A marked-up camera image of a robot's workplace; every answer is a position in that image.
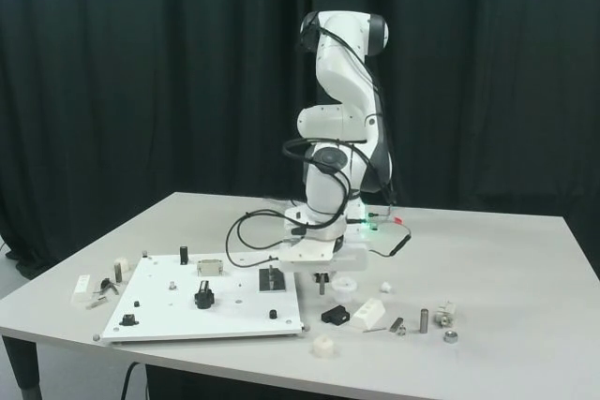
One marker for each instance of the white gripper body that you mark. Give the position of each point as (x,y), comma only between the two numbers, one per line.
(354,259)

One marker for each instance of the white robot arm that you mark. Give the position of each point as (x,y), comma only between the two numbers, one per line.
(323,184)

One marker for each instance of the dark metal square peg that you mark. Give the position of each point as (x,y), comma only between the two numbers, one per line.
(396,323)

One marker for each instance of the white round holder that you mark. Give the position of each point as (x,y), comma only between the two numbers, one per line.
(323,345)

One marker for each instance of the thick metal round peg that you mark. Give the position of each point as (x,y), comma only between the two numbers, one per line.
(423,321)

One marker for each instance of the round metal nut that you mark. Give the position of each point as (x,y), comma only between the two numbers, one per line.
(451,337)

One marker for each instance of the white large gear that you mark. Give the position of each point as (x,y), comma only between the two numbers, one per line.
(345,284)

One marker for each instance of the white wedge-shaped holder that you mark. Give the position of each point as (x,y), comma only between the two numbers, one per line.
(370,312)

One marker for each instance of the black D-SUB plug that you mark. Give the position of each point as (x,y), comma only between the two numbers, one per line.
(334,316)

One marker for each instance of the small metal plug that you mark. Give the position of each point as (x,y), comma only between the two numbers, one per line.
(401,332)

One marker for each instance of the beige connector block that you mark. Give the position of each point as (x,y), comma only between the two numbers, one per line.
(445,316)

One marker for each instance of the black waterproof plug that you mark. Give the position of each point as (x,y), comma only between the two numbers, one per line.
(204,300)

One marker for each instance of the black upright cylinder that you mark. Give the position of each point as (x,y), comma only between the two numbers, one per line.
(184,254)

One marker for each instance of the white task board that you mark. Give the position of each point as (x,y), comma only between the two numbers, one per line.
(187,315)

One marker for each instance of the white tall holder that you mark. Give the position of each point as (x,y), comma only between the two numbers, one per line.
(125,265)

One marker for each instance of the metal USB plug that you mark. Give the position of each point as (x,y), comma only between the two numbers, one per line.
(96,304)

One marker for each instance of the white flat holder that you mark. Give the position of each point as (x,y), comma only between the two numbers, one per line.
(82,288)

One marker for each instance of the black curtain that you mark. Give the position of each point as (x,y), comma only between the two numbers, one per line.
(94,67)

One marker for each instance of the dark table leg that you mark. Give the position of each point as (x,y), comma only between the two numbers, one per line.
(21,367)

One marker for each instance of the grey metal bracket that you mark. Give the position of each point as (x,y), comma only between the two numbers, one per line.
(388,213)

